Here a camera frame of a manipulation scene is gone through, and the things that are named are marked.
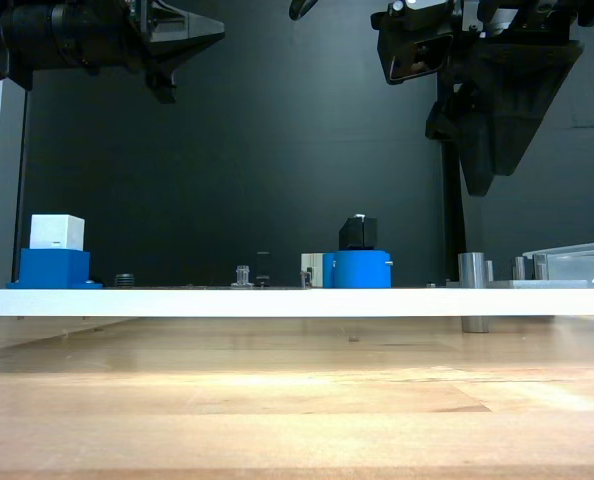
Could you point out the small black threaded insert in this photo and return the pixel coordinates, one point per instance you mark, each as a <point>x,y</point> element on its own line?
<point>125,281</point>

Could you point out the black block plug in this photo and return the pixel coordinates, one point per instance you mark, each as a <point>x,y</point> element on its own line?
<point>357,232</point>

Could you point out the small clear connector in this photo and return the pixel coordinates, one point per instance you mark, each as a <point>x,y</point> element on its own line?
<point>242,277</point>

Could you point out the grey metal pin holder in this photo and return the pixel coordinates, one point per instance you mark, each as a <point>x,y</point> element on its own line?
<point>552,284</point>

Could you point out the white cube plug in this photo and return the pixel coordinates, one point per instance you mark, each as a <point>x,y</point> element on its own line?
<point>57,232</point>

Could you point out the blue square socket mount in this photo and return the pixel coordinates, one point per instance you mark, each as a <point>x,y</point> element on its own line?
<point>52,270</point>

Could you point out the blue round clamp mount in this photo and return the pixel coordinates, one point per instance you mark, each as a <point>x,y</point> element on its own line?
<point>362,270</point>

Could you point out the white taskboard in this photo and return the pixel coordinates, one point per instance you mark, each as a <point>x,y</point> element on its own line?
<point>277,302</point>

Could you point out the small dark bolt head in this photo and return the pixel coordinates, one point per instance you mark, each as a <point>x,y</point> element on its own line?
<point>352,340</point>

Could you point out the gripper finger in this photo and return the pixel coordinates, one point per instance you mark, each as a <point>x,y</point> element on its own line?
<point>479,160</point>
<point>177,52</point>
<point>527,90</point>
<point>202,27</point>

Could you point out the short metal pin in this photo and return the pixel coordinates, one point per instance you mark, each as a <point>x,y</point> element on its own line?
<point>519,269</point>
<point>489,270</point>
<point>540,267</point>

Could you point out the silver 16mm metal cylinder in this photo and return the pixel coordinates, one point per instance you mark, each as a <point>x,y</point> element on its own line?
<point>472,270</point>

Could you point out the clear plastic tub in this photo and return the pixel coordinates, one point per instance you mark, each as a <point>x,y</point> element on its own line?
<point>577,265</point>

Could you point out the black upright socket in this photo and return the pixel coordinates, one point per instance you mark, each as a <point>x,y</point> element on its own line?
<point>263,265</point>

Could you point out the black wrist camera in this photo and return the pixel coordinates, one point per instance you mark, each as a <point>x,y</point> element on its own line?
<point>417,55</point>

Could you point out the beige connector housing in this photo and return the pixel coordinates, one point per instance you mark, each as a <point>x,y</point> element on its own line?
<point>314,265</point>

